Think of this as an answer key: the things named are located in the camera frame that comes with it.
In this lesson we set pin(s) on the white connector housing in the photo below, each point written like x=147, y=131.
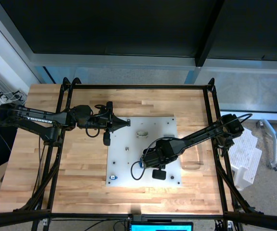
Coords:
x=142, y=134

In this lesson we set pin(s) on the blue square holder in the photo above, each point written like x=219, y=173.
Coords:
x=109, y=177

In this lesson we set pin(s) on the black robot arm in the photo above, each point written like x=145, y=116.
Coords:
x=44, y=119
x=201, y=134

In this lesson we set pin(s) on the grey metal stand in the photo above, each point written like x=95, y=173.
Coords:
x=275, y=149

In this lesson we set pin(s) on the small black table camera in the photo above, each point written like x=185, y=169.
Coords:
x=138, y=217

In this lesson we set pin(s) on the blue laptop screen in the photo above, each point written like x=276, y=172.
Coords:
x=160, y=227

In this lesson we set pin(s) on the clear plastic tub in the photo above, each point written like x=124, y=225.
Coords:
x=191, y=166

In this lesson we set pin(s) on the blue round holder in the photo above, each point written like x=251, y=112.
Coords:
x=141, y=166

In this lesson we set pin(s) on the black upright bracket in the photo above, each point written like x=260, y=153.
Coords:
x=129, y=120

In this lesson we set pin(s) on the black metal frame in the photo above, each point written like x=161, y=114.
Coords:
x=138, y=86

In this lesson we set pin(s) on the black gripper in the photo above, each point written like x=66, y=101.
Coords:
x=109, y=120
x=159, y=175

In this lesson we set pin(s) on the white task board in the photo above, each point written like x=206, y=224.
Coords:
x=123, y=175

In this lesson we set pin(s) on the black room pillar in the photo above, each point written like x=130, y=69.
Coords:
x=208, y=36

